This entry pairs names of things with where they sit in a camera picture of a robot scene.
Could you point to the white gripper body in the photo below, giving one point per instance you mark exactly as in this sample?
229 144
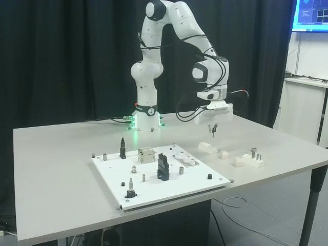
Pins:
215 116

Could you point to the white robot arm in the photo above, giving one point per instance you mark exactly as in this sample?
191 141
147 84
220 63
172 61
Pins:
151 77

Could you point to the thick metal round peg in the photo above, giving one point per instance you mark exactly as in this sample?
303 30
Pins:
254 151

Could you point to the white peg holder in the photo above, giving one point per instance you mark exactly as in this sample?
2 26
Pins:
252 162

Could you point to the flat white mounting plate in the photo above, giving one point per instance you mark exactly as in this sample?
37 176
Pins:
217 105

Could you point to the long white holder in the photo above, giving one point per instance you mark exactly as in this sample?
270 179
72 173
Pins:
207 147

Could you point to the small white holder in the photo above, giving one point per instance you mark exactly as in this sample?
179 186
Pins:
238 162
223 154

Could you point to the white small gear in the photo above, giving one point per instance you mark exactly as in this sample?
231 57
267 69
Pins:
189 161

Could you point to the beige connector block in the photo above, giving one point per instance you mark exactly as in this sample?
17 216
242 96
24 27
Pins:
146 155

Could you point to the white task board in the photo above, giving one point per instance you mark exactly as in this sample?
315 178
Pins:
153 189

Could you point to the metal BNC plug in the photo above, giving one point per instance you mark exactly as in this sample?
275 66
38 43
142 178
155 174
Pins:
133 169

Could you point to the white cabinet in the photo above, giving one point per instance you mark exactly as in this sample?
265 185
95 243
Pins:
302 110

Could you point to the tall black plug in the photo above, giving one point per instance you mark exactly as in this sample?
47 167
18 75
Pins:
123 150

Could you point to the metal waterproof plug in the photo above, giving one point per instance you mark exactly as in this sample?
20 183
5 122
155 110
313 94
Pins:
131 188

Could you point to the black table leg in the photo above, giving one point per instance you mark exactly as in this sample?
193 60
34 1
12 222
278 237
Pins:
310 205

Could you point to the blue screen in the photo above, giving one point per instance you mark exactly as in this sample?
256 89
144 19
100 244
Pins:
311 14

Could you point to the black curtain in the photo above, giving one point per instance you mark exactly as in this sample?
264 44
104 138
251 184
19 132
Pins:
64 56

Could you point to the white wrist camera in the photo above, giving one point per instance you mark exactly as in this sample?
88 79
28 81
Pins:
206 95

